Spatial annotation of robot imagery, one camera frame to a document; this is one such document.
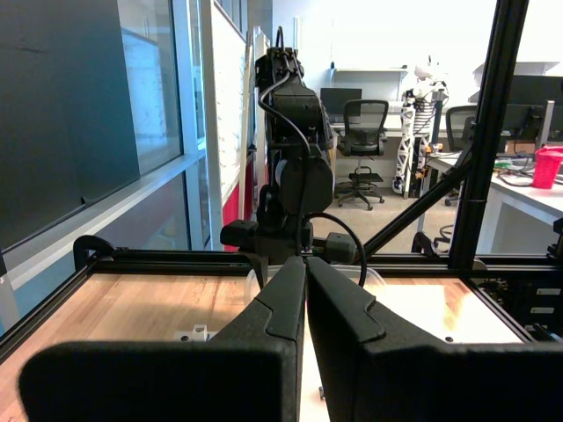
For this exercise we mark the white desk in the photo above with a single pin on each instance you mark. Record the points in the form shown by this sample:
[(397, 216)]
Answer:
[(519, 198)]

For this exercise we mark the black mesh office chair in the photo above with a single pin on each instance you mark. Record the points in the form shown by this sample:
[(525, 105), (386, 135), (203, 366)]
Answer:
[(365, 123), (457, 127)]

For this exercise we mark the brown cardboard box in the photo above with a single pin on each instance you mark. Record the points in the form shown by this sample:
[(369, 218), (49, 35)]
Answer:
[(519, 147)]

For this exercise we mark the white task board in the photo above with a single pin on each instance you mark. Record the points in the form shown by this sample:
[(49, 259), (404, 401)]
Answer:
[(409, 316)]

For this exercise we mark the black computer monitor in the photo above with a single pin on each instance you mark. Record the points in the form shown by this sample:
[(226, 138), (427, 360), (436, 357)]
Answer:
[(536, 96), (341, 101)]

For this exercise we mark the black control box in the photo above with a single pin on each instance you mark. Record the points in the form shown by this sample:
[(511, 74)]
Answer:
[(519, 307)]

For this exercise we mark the black aluminium frame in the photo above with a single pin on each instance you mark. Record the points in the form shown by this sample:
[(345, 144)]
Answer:
[(484, 132)]

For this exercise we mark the white robot figure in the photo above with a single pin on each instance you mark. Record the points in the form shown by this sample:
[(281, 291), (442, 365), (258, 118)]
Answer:
[(407, 145)]

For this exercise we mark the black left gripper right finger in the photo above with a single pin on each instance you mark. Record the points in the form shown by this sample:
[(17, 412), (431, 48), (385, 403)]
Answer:
[(440, 382)]

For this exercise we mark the clear plastic tub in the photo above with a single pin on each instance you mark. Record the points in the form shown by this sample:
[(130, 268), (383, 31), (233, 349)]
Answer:
[(251, 285)]

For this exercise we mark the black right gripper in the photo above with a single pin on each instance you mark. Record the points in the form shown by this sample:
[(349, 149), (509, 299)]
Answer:
[(281, 237)]

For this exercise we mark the white wall shelf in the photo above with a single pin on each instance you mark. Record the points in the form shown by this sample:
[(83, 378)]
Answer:
[(369, 74)]

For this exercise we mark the red plastic cup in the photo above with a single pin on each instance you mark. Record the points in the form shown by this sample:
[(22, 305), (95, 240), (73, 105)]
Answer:
[(545, 169)]

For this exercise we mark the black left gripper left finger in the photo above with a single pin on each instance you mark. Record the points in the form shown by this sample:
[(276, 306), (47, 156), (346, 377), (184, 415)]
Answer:
[(176, 378)]

